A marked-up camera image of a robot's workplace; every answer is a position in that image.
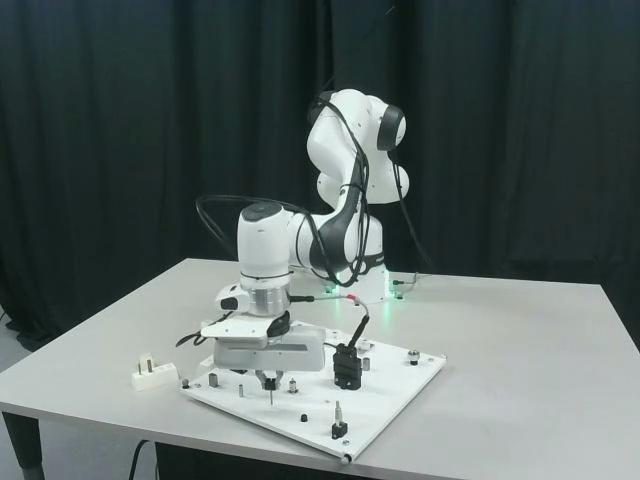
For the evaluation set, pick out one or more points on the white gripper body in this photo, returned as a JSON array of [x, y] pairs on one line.
[[300, 352]]

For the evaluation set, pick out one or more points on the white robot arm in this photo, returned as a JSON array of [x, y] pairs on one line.
[[345, 160]]

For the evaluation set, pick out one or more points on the metal square peg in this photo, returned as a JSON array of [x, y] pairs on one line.
[[214, 380], [146, 362]]

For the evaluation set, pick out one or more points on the white holder with round holes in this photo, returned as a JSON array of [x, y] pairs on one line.
[[206, 363]]

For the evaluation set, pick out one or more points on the metal BNC plug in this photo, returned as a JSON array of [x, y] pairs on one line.
[[294, 386]]

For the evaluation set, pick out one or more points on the white task board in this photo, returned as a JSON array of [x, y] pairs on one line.
[[300, 400]]

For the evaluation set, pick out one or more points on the black D-SUB plug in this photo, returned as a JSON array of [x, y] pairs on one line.
[[347, 367]]

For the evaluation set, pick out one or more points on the flat white mounting plate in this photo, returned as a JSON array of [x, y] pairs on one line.
[[235, 330]]

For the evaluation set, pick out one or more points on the metal shaft on black base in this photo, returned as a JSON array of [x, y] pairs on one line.
[[339, 422]]

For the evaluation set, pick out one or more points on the small white box, dark window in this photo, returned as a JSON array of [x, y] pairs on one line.
[[230, 300]]

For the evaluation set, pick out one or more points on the white holder with square holes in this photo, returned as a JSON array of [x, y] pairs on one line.
[[157, 377]]

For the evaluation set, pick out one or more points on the black table leg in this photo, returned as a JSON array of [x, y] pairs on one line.
[[20, 445]]

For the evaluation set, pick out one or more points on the black curtain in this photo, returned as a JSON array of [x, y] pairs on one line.
[[125, 125]]

